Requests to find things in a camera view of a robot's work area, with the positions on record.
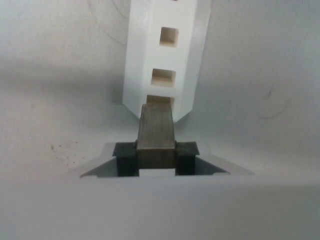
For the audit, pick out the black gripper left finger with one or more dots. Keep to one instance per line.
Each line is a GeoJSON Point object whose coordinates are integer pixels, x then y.
{"type": "Point", "coordinates": [123, 155]}

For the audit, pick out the white square peg holder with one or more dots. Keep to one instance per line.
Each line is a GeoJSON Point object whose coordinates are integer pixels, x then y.
{"type": "Point", "coordinates": [142, 50]}

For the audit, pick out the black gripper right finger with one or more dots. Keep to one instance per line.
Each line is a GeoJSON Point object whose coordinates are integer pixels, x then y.
{"type": "Point", "coordinates": [186, 155]}

